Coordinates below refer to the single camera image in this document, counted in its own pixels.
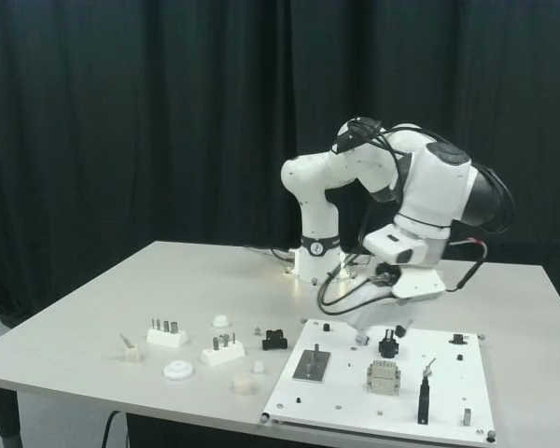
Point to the white large gear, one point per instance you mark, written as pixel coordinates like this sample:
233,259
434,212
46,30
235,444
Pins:
178,371

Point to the metal BNC plug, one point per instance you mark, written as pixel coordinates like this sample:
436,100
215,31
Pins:
222,334

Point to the white task board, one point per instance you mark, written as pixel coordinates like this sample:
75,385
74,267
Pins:
345,382

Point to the small white plug holder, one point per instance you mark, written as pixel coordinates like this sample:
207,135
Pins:
131,354

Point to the white cube holder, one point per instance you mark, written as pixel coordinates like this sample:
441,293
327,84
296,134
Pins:
242,384

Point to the white medium gear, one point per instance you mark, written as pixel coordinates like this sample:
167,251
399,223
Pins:
220,322

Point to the white small gear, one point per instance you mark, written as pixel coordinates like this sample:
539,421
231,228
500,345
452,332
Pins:
258,368

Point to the grey USB plug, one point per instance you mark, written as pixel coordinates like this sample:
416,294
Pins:
126,340

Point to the black curtain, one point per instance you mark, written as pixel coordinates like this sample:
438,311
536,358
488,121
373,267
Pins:
121,116

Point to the white round peg holder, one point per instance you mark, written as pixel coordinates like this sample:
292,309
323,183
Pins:
167,339

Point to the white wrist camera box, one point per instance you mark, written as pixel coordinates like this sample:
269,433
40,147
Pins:
392,245

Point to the large metal square peg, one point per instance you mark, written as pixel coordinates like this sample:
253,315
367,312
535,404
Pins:
467,416

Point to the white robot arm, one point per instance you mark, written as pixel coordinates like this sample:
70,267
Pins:
317,196

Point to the beige waterproof plug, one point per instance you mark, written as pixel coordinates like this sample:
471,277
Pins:
381,375

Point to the flat white mounting plate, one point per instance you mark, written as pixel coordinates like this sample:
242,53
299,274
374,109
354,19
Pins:
420,282

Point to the black D-SUB plug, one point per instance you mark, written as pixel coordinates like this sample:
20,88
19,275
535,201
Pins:
274,340

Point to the medium metal round peg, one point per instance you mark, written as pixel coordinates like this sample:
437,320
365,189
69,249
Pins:
166,326

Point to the thick metal round peg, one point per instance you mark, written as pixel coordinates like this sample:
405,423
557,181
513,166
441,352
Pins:
174,327

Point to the black table leg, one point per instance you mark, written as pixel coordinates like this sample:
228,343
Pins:
2,413

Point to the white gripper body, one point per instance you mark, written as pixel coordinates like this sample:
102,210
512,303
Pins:
371,310

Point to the white square peg holder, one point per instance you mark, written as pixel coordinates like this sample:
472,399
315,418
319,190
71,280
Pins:
222,357

